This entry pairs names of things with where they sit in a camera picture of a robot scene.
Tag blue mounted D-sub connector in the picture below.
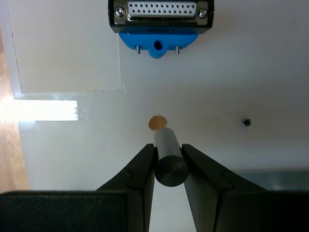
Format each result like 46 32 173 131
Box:
107 0 215 59

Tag dark metal cylinder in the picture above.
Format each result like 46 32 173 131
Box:
153 128 190 188

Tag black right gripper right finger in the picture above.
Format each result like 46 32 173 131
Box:
181 143 309 232

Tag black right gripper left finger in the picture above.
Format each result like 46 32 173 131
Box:
0 143 155 232

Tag white task board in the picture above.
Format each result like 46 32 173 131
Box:
6 0 309 232

